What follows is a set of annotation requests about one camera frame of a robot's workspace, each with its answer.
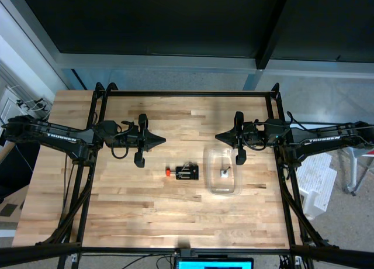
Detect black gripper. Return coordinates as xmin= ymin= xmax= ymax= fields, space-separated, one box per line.
xmin=125 ymin=113 xmax=167 ymax=168
xmin=215 ymin=111 xmax=260 ymax=167

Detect clear plastic tub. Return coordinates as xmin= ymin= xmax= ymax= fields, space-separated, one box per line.
xmin=203 ymin=147 xmax=243 ymax=197

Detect black vise with red knob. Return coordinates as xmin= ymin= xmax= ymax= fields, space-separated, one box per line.
xmin=165 ymin=163 xmax=200 ymax=181

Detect grey metal stand legs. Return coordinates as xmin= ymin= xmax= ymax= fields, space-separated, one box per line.
xmin=341 ymin=146 xmax=374 ymax=197

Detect screen with blue edge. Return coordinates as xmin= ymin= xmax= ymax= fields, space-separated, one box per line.
xmin=175 ymin=257 xmax=254 ymax=269

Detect cardboard box with black patches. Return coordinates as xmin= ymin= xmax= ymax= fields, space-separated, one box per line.
xmin=0 ymin=184 xmax=30 ymax=223

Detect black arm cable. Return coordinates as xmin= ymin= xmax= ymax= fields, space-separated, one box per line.
xmin=110 ymin=134 xmax=130 ymax=160
xmin=244 ymin=139 xmax=267 ymax=150
xmin=287 ymin=112 xmax=305 ymax=130

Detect black aluminium frame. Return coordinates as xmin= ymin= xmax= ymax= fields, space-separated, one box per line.
xmin=0 ymin=81 xmax=374 ymax=269

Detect loose cable bundle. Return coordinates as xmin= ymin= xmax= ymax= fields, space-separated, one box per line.
xmin=16 ymin=96 xmax=51 ymax=115

